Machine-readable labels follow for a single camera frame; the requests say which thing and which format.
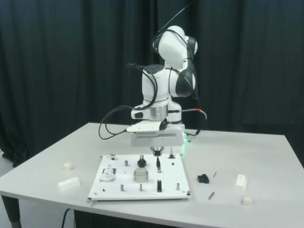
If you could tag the black curtains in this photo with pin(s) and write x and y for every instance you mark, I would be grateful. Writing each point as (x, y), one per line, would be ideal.
(59, 59)

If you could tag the white task board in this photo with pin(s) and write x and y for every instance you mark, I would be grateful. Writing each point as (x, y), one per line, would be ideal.
(142, 190)

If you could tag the tall white holder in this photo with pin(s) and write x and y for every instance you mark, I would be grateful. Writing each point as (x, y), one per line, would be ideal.
(240, 183)

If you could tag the long white holder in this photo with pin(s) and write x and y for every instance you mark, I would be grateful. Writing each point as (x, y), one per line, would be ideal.
(69, 184)

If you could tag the white medium gear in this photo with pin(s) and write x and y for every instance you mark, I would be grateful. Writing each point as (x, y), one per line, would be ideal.
(107, 177)

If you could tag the black D-SUB plug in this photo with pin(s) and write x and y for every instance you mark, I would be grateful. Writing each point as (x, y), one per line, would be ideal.
(203, 178)

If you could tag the black waterproof plug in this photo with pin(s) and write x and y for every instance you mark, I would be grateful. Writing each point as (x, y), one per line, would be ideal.
(141, 163)

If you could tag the metal round peg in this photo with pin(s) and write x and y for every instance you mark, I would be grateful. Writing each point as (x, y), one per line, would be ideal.
(122, 187)
(126, 163)

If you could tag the metal BNC plug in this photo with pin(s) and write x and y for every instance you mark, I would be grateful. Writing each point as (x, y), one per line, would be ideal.
(112, 156)

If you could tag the black table leg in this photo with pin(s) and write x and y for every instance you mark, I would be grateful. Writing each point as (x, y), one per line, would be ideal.
(10, 211)

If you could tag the black USB plug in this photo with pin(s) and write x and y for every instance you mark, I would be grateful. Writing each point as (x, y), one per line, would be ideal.
(157, 153)

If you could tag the black Ethernet plug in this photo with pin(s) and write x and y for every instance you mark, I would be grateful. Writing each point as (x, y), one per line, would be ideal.
(158, 165)

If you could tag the small white holder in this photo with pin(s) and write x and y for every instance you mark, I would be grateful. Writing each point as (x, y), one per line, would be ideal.
(247, 199)
(69, 165)

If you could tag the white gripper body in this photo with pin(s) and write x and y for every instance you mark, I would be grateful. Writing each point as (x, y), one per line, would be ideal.
(154, 139)

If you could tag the metal bolt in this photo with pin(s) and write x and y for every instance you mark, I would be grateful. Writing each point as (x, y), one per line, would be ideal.
(171, 153)

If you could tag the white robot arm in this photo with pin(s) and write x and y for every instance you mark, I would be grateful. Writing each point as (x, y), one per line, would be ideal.
(156, 83)

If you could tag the metal square peg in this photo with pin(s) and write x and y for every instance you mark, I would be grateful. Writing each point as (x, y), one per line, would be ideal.
(140, 187)
(177, 186)

